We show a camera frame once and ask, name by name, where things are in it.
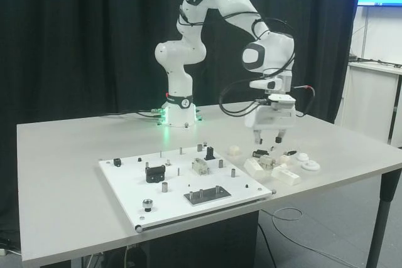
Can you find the white task board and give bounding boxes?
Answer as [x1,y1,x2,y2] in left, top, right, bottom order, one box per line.
[97,142,278,233]

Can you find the grey table leg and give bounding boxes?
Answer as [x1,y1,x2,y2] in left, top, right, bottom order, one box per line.
[366,166,398,268]

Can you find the black base cables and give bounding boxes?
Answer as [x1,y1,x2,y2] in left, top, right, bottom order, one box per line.
[102,108,165,122]

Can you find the long white peg holder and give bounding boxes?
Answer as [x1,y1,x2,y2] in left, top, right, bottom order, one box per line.
[244,158,267,179]
[271,167,302,186]

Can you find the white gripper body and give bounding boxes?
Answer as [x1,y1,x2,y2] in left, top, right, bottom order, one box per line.
[244,105,296,132]

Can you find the grey floor cable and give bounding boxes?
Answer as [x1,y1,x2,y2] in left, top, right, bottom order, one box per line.
[270,206,372,268]

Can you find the beige connector plug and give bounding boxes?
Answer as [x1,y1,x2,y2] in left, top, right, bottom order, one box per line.
[260,154,278,169]

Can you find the black curtain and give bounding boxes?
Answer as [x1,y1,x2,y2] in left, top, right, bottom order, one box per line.
[0,0,361,252]

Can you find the white large gear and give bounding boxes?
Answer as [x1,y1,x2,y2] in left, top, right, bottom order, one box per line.
[301,160,322,172]

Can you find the black looped gripper cable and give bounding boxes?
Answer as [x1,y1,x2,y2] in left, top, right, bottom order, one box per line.
[218,78,268,119]

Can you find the black D-SUB plug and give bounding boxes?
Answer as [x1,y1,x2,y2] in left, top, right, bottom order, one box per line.
[144,162,166,185]

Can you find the white cabinet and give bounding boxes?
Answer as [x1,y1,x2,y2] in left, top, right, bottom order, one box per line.
[334,58,402,149]

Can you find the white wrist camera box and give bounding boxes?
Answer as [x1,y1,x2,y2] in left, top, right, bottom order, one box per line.
[249,78,286,91]

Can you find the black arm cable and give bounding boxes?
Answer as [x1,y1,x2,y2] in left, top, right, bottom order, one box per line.
[178,3,297,76]

